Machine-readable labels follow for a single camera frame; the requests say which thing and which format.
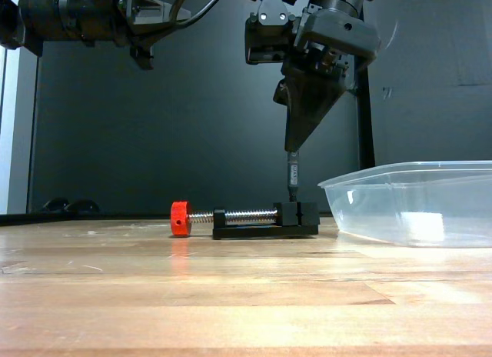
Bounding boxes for clear plastic tub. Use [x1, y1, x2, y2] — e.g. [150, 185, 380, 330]
[317, 159, 492, 250]

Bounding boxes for black vise with red knob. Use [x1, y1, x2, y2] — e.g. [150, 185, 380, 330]
[170, 200, 321, 242]

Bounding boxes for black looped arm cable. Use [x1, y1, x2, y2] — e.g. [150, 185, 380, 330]
[168, 0, 231, 27]

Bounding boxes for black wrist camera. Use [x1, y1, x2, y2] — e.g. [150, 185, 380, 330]
[244, 0, 300, 66]

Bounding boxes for black vertical wall post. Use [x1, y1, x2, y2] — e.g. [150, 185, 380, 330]
[345, 58, 377, 170]

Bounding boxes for black aluminium table frame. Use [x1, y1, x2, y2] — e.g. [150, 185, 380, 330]
[0, 210, 174, 226]

